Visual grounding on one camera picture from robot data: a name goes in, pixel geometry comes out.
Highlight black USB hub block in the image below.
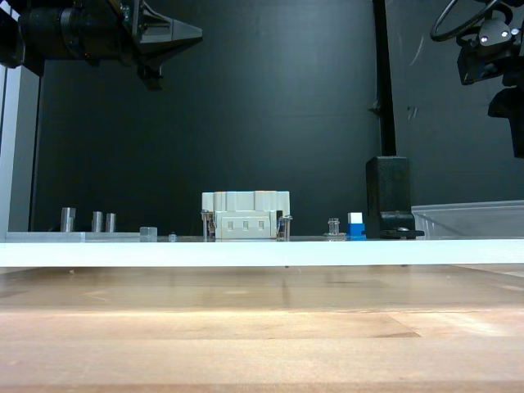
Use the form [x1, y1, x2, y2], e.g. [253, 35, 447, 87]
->
[364, 155, 426, 241]

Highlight small blue and white connector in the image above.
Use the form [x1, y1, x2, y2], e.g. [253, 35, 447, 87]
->
[346, 211, 367, 240]

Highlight beige multi-pin connector housing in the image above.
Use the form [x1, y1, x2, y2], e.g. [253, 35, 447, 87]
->
[201, 190, 295, 242]

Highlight clear plastic tub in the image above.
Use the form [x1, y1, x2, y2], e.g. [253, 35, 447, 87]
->
[411, 200, 524, 241]

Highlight grey metal bar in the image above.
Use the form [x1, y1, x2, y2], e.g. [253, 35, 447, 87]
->
[6, 231, 142, 244]

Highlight white plastic board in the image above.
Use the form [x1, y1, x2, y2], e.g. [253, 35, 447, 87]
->
[0, 240, 524, 269]

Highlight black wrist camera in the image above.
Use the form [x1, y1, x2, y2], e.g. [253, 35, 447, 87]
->
[457, 38, 519, 86]

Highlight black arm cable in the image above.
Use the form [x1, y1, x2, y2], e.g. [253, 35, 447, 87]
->
[429, 0, 499, 43]

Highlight black backdrop post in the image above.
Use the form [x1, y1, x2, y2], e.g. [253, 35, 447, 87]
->
[369, 0, 399, 159]

